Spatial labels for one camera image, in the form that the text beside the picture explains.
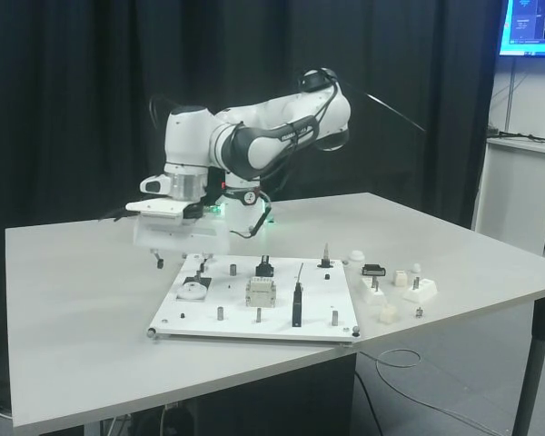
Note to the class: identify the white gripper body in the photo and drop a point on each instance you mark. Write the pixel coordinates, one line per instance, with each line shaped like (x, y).
(181, 236)

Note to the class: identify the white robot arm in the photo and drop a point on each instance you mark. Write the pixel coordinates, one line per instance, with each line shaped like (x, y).
(272, 113)

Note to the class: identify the white large gear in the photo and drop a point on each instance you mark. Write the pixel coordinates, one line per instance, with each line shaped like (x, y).
(191, 290)

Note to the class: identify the white medium gear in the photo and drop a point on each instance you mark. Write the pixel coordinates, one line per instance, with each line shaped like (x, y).
(355, 255)

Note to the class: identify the white small gear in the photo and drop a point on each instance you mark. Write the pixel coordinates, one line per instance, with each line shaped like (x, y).
(416, 268)

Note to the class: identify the black Ethernet plug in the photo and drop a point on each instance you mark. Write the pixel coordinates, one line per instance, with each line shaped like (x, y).
(264, 267)

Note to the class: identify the white task board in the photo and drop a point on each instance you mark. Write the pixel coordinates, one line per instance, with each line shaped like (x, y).
(236, 320)

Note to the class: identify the metal bolt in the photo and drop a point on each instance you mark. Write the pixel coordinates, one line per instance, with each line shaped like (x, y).
(325, 254)

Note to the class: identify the long white peg holder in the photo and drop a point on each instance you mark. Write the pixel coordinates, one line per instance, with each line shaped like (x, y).
(370, 295)

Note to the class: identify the black D-SUB plug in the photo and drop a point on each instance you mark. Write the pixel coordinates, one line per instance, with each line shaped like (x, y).
(373, 270)

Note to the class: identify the black curtain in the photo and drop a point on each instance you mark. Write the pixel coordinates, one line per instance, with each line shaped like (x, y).
(72, 100)

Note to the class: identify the cream cube holder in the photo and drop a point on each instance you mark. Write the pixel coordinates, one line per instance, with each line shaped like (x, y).
(388, 314)

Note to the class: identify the small white cube holder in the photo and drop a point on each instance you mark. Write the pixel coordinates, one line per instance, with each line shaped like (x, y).
(399, 278)

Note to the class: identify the metal square peg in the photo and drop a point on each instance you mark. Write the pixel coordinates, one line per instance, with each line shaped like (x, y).
(415, 284)

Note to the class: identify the wide white peg holder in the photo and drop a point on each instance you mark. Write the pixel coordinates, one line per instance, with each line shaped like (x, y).
(422, 293)

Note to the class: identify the metal BNC plug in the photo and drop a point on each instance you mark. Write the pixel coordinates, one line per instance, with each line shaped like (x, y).
(419, 312)

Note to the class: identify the white cabinet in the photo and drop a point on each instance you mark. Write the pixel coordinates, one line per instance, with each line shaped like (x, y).
(518, 200)

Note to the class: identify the black table leg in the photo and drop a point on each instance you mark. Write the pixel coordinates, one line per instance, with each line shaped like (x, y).
(533, 363)

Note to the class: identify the blue screen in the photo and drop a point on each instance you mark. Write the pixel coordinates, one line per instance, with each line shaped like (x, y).
(533, 27)

